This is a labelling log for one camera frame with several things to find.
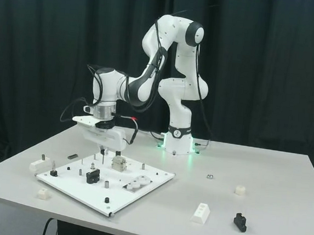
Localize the small white rounded holder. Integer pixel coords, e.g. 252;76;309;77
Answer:
234;184;247;197

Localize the small white cube holder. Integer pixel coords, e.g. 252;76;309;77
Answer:
37;187;52;201

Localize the black base cable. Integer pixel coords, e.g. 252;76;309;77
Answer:
149;130;167;141

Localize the white large gear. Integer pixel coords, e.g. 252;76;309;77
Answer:
137;175;151;186

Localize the black wrist band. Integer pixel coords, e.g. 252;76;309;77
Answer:
94;119;116;131

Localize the black shoulder cable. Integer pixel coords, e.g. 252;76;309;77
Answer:
187;42;221;149

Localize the white task board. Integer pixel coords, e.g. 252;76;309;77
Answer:
32;147;178;223

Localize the black cable under table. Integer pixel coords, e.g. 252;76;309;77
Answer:
42;216;57;235

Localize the thin black rod on wire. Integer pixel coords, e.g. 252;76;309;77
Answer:
110;113;141;147

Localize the small white camera box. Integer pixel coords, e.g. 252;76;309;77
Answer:
82;105;96;116

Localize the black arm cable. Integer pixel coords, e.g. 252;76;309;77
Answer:
83;12;172;114

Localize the black camera cable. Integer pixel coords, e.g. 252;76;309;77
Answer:
59;95;96;125

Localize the black curtain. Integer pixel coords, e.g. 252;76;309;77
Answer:
0;0;314;192

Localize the white peg holder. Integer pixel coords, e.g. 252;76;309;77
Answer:
28;154;53;174

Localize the long white holder with holes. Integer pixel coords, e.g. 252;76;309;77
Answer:
190;202;211;225

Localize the flat white mounting plate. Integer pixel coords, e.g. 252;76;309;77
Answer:
71;114;103;127

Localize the black D-SUB plug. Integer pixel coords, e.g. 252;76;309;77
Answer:
232;211;249;233

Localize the silver wrist ring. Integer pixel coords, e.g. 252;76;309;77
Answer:
92;104;117;120

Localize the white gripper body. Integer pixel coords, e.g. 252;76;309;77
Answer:
82;124;127;152

